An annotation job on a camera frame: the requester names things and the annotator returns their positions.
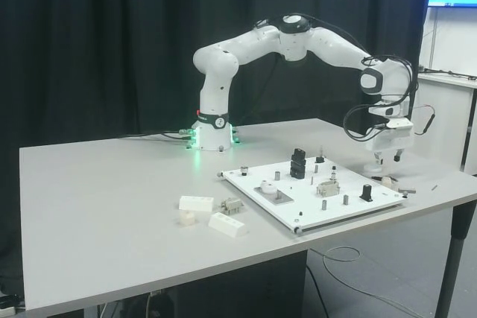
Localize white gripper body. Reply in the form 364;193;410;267
365;118;414;154

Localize black D-SUB plug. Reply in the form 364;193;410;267
288;147;308;180

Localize metal D-SUB connector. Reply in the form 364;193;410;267
216;198;245;217

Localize white large gear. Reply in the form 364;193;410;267
364;161;390;177

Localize black Ethernet plug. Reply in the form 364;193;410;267
358;183;374;203

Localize white cabinet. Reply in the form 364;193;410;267
417;69;477;177

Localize black table leg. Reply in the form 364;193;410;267
444;201;473;318

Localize white task board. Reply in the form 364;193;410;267
216;156;408;238

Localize white holder with holes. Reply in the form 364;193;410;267
207;212;248;239
178;194;215;214

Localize small white holder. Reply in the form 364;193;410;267
177;210;198;228

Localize black cabinet under table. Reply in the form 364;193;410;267
98;249;311;318

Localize black curtains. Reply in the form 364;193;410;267
0;0;437;296

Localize thin black rod on wire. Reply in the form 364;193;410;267
411;104;437;137

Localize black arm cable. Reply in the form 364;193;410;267
254;14;417;141

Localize grey cable on floor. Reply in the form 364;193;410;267
321;245;454;299

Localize black base cables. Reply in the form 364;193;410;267
121;129;195;141

